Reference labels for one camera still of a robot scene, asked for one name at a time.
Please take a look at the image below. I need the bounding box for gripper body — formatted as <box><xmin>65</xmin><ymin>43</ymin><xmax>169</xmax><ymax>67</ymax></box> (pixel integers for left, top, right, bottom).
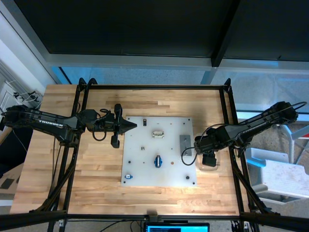
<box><xmin>202</xmin><ymin>150</ymin><xmax>217</xmax><ymax>168</ymax></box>
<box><xmin>105</xmin><ymin>103</ymin><xmax>126</xmax><ymax>149</ymax></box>

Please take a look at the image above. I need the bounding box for white taskboard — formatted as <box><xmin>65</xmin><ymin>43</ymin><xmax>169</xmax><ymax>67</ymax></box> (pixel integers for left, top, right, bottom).
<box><xmin>120</xmin><ymin>116</ymin><xmax>197</xmax><ymax>187</ymax></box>

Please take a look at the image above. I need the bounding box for clear plastic tub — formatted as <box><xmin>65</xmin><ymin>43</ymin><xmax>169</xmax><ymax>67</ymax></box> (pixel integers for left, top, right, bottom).
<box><xmin>196</xmin><ymin>142</ymin><xmax>223</xmax><ymax>174</ymax></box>

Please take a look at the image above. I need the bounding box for grey metal pin block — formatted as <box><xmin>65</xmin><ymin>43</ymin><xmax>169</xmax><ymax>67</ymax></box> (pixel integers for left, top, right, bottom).
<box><xmin>179</xmin><ymin>134</ymin><xmax>196</xmax><ymax>157</ymax></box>

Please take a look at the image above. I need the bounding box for blue lit screen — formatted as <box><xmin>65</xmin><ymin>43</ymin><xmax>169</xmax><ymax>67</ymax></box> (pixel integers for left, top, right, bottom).
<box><xmin>143</xmin><ymin>222</ymin><xmax>210</xmax><ymax>232</ymax></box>

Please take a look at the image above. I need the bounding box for white step stool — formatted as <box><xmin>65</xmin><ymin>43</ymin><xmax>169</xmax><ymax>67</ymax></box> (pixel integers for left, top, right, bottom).
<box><xmin>245</xmin><ymin>146</ymin><xmax>309</xmax><ymax>206</ymax></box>

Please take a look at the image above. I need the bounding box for cardboard box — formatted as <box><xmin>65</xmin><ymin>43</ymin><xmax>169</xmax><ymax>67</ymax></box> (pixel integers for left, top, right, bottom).
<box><xmin>0</xmin><ymin>162</ymin><xmax>25</xmax><ymax>194</ymax></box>

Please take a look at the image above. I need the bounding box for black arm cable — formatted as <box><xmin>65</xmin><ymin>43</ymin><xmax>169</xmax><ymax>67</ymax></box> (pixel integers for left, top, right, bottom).
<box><xmin>92</xmin><ymin>129</ymin><xmax>107</xmax><ymax>142</ymax></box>

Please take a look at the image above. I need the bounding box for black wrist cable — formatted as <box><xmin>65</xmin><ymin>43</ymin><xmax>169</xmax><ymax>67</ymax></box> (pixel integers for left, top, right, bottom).
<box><xmin>181</xmin><ymin>124</ymin><xmax>229</xmax><ymax>166</ymax></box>

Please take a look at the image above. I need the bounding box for black table frame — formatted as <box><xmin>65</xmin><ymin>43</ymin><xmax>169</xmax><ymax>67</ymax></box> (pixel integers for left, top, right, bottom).
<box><xmin>0</xmin><ymin>77</ymin><xmax>309</xmax><ymax>232</ymax></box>

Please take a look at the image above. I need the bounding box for D-sub connector on blue mount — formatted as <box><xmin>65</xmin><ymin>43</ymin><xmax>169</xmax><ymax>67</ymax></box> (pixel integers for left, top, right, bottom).
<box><xmin>152</xmin><ymin>154</ymin><xmax>164</xmax><ymax>169</ymax></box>

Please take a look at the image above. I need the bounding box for grey aluminium rail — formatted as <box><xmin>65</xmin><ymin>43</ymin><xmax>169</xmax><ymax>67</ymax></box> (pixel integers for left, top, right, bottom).
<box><xmin>44</xmin><ymin>53</ymin><xmax>309</xmax><ymax>73</ymax></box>

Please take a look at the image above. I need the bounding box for black camera on frame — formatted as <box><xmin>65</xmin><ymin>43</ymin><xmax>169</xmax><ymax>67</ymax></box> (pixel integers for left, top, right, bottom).
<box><xmin>146</xmin><ymin>209</ymin><xmax>162</xmax><ymax>222</ymax></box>

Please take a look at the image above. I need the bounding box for white metal tube frame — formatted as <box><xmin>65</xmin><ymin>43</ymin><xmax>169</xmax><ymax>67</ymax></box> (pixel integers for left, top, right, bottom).
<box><xmin>277</xmin><ymin>123</ymin><xmax>309</xmax><ymax>165</ymax></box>

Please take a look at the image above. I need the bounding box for black cable with plugs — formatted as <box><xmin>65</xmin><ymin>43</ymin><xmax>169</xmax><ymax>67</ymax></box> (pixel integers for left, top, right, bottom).
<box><xmin>12</xmin><ymin>89</ymin><xmax>42</xmax><ymax>103</ymax></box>

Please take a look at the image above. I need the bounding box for black right elbow cable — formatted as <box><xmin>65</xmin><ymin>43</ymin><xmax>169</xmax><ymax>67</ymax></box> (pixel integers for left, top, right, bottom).
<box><xmin>288</xmin><ymin>101</ymin><xmax>308</xmax><ymax>116</ymax></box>

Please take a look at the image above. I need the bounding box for grey aluminium post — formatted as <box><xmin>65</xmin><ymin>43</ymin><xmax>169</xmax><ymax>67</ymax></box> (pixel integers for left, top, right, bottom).
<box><xmin>0</xmin><ymin>0</ymin><xmax>60</xmax><ymax>84</ymax></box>

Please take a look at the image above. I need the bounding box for black vertical post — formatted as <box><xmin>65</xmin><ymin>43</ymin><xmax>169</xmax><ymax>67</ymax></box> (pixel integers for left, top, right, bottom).
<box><xmin>211</xmin><ymin>0</ymin><xmax>242</xmax><ymax>68</ymax></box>

